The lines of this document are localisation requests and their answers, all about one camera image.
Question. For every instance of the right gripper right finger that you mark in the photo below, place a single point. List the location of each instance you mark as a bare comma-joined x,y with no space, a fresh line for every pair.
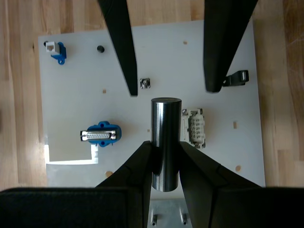
237,206

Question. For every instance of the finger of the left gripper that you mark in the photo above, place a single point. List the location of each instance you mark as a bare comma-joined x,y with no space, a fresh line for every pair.
221,35
121,47

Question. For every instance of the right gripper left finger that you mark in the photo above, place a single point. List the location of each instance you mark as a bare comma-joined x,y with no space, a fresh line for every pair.
95,206

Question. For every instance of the dark steel cylinder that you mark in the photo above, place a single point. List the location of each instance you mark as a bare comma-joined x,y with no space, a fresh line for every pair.
166,118

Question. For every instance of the white taskboard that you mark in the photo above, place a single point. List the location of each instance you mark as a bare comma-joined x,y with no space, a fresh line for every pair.
166,47

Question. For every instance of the black threaded knob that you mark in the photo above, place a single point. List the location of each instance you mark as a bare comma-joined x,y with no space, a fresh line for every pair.
101,49

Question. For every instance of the black USB socket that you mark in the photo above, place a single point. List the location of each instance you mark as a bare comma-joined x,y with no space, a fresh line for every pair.
238,78

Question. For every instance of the small metal peg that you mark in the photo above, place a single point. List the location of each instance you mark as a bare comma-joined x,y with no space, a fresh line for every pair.
184,218
154,219

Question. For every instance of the aluminium peg plate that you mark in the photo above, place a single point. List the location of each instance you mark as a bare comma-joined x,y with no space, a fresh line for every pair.
169,211

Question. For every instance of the white ethernet socket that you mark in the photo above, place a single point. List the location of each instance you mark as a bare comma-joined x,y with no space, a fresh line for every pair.
51,48

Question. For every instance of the D-sub connector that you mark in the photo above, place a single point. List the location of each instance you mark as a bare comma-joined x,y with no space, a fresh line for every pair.
98,136

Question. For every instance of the white multi-pin connector housing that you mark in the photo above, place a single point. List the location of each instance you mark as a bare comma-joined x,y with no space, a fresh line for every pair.
193,126

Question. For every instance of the blue socket bracket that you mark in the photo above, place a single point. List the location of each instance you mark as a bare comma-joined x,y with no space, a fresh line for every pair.
62,51

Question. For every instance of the blue round connector mount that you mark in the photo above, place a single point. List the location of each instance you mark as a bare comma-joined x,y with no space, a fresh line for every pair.
118,133

